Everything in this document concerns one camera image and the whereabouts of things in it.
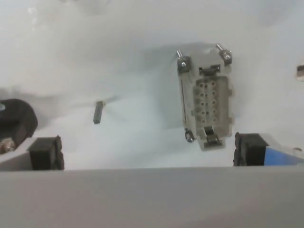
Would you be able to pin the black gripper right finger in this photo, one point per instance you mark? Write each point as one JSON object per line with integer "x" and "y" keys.
{"x": 249, "y": 149}

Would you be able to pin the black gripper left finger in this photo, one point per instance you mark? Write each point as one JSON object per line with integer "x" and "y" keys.
{"x": 45, "y": 154}

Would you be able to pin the small metal square peg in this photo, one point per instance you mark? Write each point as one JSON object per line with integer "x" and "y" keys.
{"x": 97, "y": 114}

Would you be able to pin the white task board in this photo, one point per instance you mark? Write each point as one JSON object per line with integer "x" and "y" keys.
{"x": 133, "y": 59}

